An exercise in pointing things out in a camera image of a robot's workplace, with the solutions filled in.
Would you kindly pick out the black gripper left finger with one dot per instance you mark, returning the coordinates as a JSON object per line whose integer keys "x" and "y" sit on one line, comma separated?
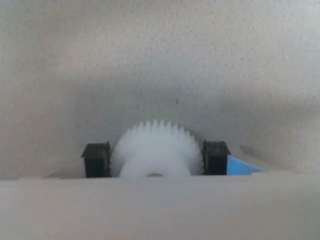
{"x": 96, "y": 160}

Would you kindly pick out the white medium gear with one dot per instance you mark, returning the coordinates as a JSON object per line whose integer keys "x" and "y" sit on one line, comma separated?
{"x": 155, "y": 150}

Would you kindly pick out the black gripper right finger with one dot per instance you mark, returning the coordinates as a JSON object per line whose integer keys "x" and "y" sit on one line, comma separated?
{"x": 215, "y": 158}

